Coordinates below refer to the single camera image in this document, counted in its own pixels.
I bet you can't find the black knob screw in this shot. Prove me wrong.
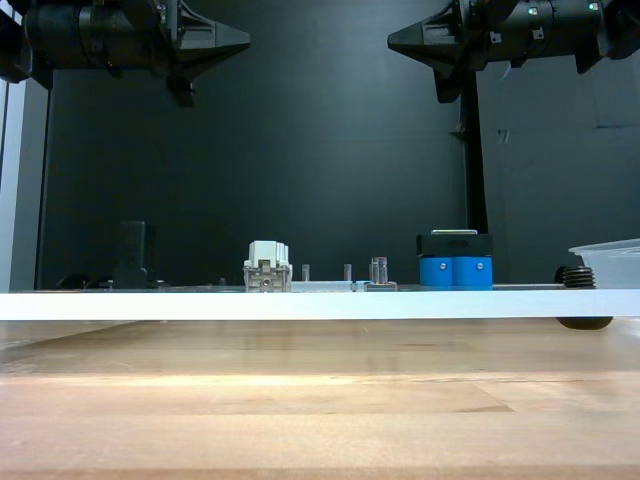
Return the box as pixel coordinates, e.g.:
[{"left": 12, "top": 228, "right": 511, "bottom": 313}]
[{"left": 553, "top": 266, "right": 597, "bottom": 290}]

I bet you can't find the white task board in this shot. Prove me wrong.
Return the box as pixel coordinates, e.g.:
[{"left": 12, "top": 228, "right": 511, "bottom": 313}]
[{"left": 0, "top": 287, "right": 640, "bottom": 321}]

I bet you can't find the grey rectangular connector housing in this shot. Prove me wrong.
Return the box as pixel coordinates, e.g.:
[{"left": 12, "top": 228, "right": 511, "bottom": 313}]
[{"left": 243, "top": 240, "right": 293, "bottom": 294}]

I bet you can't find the clear plastic tub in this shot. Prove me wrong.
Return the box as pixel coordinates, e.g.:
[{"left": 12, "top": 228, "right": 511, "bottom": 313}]
[{"left": 568, "top": 238, "right": 640, "bottom": 290}]

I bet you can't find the blue and black D-sub socket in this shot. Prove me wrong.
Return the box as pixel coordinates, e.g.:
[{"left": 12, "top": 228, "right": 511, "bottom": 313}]
[{"left": 416, "top": 228, "right": 496, "bottom": 290}]

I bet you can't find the aluminium socket block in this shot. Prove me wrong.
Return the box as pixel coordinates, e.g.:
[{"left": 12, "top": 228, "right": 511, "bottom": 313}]
[{"left": 289, "top": 263, "right": 359, "bottom": 294}]

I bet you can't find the black rubber board foot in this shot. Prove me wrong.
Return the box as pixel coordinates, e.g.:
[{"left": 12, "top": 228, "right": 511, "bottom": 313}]
[{"left": 555, "top": 315, "right": 614, "bottom": 331}]

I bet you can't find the black clamp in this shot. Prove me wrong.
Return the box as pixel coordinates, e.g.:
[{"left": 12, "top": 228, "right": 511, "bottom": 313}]
[{"left": 113, "top": 219, "right": 157, "bottom": 289}]

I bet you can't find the black aluminium frame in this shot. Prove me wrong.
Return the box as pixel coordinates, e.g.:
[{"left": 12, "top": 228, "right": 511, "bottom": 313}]
[{"left": 449, "top": 94, "right": 490, "bottom": 235}]

